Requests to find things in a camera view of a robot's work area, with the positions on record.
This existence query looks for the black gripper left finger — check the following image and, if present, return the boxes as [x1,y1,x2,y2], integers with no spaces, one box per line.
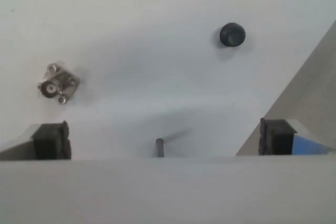
[0,120,72,161]

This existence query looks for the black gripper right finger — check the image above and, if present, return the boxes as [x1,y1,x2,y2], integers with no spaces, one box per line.
[258,117,336,156]

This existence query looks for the black round knob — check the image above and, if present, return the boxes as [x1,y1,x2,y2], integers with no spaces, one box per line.
[219,22,247,48]

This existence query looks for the white task board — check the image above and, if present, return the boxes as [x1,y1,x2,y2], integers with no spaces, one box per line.
[0,0,336,161]

